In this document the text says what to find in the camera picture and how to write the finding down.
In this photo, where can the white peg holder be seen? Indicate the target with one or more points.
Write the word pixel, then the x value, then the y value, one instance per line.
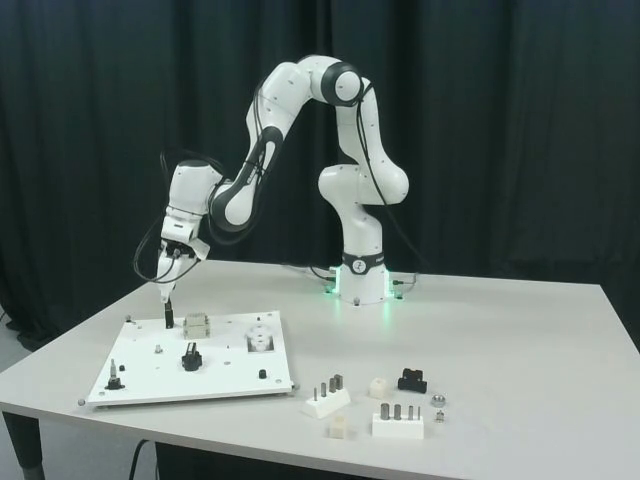
pixel 397 427
pixel 325 406

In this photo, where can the medium metal square peg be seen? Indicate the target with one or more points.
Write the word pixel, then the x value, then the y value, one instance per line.
pixel 333 386

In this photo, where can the white medium gear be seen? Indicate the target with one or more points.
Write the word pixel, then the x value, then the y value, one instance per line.
pixel 260 344

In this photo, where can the medium metal round peg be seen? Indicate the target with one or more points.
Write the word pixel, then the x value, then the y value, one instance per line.
pixel 398 411

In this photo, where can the black Ethernet plug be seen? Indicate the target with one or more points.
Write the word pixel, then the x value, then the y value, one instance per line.
pixel 190 360

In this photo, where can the black D-SUB plug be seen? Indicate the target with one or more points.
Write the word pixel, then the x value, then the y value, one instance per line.
pixel 412 383

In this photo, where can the round metal bolt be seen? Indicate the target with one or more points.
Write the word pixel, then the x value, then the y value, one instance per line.
pixel 439 399

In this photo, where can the white cube plug holder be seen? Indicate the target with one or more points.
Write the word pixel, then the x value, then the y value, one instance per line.
pixel 380 389
pixel 340 427

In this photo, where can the white large gear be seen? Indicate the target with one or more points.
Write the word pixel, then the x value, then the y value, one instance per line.
pixel 259 331

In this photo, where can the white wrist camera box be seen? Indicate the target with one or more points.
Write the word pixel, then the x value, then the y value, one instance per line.
pixel 177 229

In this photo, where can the large metal square peg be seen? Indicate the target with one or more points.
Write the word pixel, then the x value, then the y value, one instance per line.
pixel 341 386

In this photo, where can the black tall plug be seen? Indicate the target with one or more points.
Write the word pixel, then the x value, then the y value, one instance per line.
pixel 169 317

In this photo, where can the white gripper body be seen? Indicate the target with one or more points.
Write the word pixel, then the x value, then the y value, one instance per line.
pixel 171 272

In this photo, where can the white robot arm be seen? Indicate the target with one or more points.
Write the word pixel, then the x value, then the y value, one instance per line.
pixel 360 225

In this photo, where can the black curtain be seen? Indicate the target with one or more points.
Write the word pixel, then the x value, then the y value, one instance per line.
pixel 75 100

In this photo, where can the grey metal plug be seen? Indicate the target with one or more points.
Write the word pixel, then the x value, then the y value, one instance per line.
pixel 114 384

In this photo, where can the dark grey table leg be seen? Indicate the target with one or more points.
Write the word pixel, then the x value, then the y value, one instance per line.
pixel 25 450

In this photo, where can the large metal round peg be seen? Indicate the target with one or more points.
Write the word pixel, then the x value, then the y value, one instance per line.
pixel 386 411

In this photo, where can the flat white mounting plate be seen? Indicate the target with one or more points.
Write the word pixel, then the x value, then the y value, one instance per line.
pixel 201 250

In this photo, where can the small metal square peg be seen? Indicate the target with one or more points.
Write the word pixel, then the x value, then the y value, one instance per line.
pixel 324 390

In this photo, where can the white task board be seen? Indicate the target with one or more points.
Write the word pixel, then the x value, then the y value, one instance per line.
pixel 150 370

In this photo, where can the black box under table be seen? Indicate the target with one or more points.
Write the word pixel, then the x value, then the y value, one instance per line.
pixel 190 467

